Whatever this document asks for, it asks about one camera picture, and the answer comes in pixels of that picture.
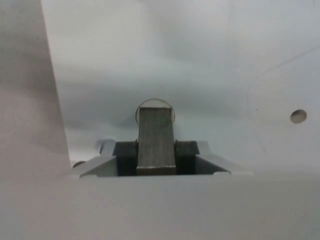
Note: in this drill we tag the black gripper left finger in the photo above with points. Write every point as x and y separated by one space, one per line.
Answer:
126 162

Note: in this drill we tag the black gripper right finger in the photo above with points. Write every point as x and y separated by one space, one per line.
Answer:
186 160

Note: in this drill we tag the metal square peg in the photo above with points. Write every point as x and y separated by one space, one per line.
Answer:
156 145

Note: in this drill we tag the white task board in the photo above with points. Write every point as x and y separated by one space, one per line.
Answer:
200 62

